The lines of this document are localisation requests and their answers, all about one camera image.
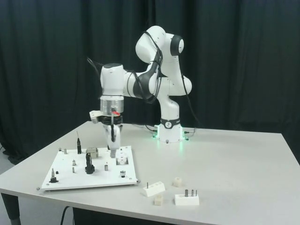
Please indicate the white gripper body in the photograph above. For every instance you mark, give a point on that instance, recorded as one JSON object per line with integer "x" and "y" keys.
{"x": 118, "y": 138}

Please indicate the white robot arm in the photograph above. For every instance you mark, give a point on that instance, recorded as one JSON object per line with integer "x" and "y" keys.
{"x": 168, "y": 105}

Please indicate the white peg holder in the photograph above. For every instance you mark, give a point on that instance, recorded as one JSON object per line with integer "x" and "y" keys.
{"x": 187, "y": 200}

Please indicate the thin black rod, red tag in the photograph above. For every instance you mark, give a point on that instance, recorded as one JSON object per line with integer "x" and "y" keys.
{"x": 113, "y": 133}

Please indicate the knurled metal bolt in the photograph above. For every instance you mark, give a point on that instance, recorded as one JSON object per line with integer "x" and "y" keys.
{"x": 122, "y": 174}

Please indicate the black D-SUB plug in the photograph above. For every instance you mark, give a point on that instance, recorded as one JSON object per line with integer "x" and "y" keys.
{"x": 89, "y": 165}

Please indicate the black plug with thin tip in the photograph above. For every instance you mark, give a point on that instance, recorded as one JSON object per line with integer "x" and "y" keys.
{"x": 78, "y": 146}

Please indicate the white task board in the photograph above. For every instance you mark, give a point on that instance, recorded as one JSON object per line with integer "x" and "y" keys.
{"x": 70, "y": 180}

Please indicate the white holder with holes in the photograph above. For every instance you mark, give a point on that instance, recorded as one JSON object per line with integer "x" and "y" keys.
{"x": 153, "y": 189}

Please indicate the metal plug on black base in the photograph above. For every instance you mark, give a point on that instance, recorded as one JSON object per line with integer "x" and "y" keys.
{"x": 53, "y": 177}

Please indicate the black box under table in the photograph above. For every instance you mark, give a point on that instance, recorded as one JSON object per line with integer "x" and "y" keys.
{"x": 105, "y": 218}

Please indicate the small white cube holder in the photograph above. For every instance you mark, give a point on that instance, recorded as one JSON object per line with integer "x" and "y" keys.
{"x": 177, "y": 182}
{"x": 158, "y": 200}

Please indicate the dark grey table leg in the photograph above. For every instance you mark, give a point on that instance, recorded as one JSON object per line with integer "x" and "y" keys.
{"x": 10, "y": 208}

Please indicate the black curtain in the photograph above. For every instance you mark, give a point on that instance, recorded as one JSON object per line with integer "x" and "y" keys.
{"x": 234, "y": 58}

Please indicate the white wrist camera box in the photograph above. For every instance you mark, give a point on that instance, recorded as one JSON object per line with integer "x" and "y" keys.
{"x": 95, "y": 117}

